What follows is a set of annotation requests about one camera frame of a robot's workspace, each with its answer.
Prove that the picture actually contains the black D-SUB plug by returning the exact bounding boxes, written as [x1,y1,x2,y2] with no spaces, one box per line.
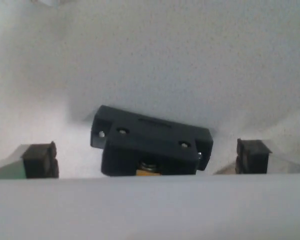
[90,105,214,178]

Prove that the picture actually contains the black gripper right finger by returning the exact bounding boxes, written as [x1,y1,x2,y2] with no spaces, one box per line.
[213,137,300,175]

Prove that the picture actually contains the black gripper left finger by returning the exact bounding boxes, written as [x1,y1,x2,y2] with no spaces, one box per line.
[0,141,60,181]

